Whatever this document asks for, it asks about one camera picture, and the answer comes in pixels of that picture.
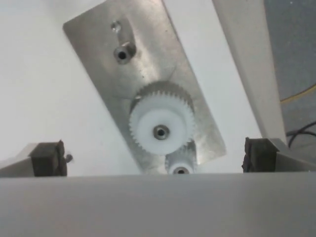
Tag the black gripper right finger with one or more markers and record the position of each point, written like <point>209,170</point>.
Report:
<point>259,155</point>

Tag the white small gear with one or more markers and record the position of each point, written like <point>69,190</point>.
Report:
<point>180,169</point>

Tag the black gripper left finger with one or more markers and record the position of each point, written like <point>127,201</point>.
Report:
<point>47,160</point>

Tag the white task board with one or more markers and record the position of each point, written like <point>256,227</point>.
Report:
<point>37,74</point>

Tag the white medium gear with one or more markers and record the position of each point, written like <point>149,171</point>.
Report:
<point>148,133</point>

